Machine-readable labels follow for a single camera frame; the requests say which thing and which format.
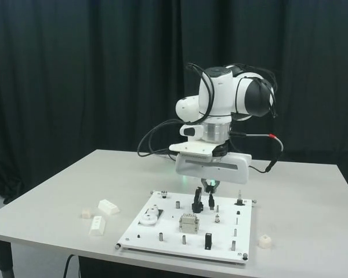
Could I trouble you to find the black curtain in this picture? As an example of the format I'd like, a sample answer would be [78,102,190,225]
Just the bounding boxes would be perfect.
[0,0,348,205]

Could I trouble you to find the black floor cable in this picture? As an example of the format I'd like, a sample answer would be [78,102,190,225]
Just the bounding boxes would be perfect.
[64,254,79,278]

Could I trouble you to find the black cable bundle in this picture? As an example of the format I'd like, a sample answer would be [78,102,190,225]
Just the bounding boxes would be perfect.
[136,118,187,159]

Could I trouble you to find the small white square holder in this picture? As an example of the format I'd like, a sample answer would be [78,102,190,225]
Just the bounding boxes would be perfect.
[258,235,272,249]

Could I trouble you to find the white long holder block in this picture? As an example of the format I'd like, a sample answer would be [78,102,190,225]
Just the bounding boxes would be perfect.
[97,199,121,216]
[88,215,107,237]

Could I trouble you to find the white large gear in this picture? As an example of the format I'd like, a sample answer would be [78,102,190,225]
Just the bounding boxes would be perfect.
[140,214,158,227]

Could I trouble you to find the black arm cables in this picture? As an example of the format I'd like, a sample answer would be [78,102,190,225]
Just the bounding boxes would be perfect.
[184,61,280,118]

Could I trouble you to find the grey metal connector block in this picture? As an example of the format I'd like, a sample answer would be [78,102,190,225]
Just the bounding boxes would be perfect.
[178,213,200,234]

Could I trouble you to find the white task board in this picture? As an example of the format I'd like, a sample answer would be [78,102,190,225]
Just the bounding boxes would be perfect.
[115,190,258,260]

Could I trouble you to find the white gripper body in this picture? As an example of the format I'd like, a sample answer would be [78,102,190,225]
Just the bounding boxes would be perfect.
[175,152,253,185]

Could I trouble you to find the dark grey table leg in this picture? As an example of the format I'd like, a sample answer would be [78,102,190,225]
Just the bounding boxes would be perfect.
[0,237,13,278]

